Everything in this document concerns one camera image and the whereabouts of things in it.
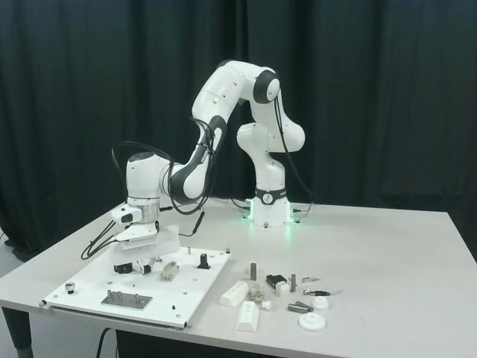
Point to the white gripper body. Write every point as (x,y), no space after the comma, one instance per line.
(164,240)

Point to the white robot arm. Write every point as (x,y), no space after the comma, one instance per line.
(220,93)

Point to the long white peg holder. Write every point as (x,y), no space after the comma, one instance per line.
(247,317)
(234,294)

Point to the large metal square peg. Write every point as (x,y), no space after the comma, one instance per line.
(253,271)

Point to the small white peg holder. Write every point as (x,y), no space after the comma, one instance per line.
(282,289)

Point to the flat white mounting plate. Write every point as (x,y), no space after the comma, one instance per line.
(136,231)

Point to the white task board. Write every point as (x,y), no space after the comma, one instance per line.
(112,298)

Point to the metal bolt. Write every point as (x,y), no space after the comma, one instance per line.
(69,289)

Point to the beige waterproof plug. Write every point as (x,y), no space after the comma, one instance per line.
(257,292)

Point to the white small gear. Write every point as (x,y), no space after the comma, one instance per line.
(265,305)

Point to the black table leg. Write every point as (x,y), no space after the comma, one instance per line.
(15,332)

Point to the silver USB plug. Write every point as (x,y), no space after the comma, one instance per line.
(310,280)

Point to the white medium gear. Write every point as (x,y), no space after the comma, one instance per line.
(321,303)

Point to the white large gear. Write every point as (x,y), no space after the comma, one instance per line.
(312,323)

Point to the black curtain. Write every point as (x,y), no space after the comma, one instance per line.
(372,93)

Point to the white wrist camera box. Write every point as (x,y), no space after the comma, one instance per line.
(124,215)

